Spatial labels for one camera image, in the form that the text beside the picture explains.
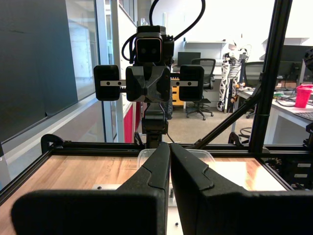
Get black computer monitor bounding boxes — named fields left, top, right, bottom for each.
left=177, top=51, right=201, bottom=67
left=281, top=45, right=309, bottom=77

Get grey keyboard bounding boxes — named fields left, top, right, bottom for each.
left=293, top=111, right=313, bottom=122

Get black aluminium frame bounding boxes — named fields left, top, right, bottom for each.
left=0, top=0, right=313, bottom=206

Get black right camera cable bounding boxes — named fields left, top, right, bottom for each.
left=171, top=0, right=206, bottom=42

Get white lattice structure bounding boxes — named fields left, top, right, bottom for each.
left=217, top=44, right=246, bottom=114

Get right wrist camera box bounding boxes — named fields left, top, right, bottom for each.
left=135, top=25, right=167, bottom=65

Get yellow drawer cabinet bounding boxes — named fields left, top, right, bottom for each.
left=171, top=85, right=187, bottom=110

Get clear plastic tub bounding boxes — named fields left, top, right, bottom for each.
left=136, top=148, right=216, bottom=169

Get white desk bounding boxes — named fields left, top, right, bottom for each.
left=264, top=97, right=313, bottom=145

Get red plastic container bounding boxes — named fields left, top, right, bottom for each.
left=294, top=84, right=313, bottom=109

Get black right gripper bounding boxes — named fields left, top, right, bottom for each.
left=94, top=65, right=205, bottom=103

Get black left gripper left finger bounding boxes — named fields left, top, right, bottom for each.
left=11, top=142, right=171, bottom=235

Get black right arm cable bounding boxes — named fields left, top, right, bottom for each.
left=148, top=0, right=160, bottom=26

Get braided black right wrist cable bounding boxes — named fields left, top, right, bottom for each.
left=121, top=33, right=137, bottom=62

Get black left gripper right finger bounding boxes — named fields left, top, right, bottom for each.
left=171, top=143, right=313, bottom=235

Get black control boxes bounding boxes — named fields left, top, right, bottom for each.
left=263, top=156, right=313, bottom=191

